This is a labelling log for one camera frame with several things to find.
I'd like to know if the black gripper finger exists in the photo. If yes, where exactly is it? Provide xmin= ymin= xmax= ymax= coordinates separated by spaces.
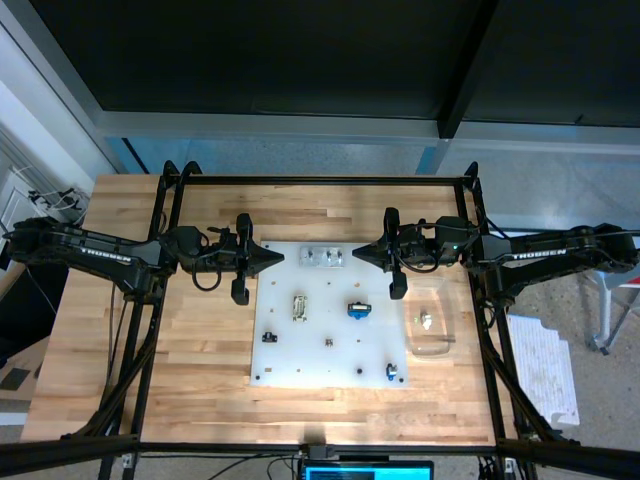
xmin=249 ymin=257 xmax=286 ymax=279
xmin=351 ymin=235 xmax=386 ymax=255
xmin=249 ymin=240 xmax=286 ymax=259
xmin=351 ymin=253 xmax=386 ymax=274

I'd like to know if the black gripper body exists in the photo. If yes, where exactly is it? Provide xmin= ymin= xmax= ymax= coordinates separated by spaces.
xmin=383 ymin=208 xmax=439 ymax=301
xmin=202 ymin=213 xmax=254 ymax=306

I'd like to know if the blue black D-sub connector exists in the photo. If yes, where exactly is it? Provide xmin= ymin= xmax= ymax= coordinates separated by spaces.
xmin=346 ymin=300 xmax=374 ymax=322

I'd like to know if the aluminium clamp block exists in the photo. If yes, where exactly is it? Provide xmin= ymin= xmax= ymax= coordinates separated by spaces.
xmin=298 ymin=244 xmax=346 ymax=270

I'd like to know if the clear plastic tub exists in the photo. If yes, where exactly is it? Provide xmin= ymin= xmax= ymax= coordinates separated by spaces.
xmin=402 ymin=277 xmax=455 ymax=361

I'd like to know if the white task board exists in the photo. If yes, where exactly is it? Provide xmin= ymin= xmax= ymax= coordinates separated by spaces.
xmin=248 ymin=241 xmax=410 ymax=389

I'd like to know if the white foam pad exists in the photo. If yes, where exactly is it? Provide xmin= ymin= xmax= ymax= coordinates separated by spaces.
xmin=505 ymin=313 xmax=581 ymax=427

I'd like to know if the laptop screen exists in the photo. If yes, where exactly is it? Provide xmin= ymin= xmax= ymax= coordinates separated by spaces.
xmin=298 ymin=459 xmax=435 ymax=480

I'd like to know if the grey metal stand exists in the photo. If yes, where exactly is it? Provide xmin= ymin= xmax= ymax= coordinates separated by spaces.
xmin=579 ymin=269 xmax=640 ymax=357

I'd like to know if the red white object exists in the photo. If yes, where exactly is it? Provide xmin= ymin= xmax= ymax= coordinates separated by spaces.
xmin=618 ymin=259 xmax=640 ymax=292

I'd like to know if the cardboard box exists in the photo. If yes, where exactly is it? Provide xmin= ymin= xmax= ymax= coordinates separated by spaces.
xmin=0 ymin=333 xmax=51 ymax=401

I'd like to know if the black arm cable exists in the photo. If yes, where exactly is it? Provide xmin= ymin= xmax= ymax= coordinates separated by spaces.
xmin=191 ymin=267 xmax=225 ymax=293
xmin=398 ymin=219 xmax=444 ymax=239

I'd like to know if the black metal frame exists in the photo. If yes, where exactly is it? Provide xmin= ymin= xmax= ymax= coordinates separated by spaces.
xmin=0 ymin=159 xmax=640 ymax=480

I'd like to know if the black vertical post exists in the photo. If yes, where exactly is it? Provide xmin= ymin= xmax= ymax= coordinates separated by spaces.
xmin=436 ymin=0 xmax=501 ymax=140

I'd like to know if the black white cable bundle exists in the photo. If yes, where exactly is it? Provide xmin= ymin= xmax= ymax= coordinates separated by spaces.
xmin=27 ymin=187 xmax=84 ymax=214

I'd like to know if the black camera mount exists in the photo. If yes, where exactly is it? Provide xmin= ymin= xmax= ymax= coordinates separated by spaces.
xmin=298 ymin=433 xmax=342 ymax=460

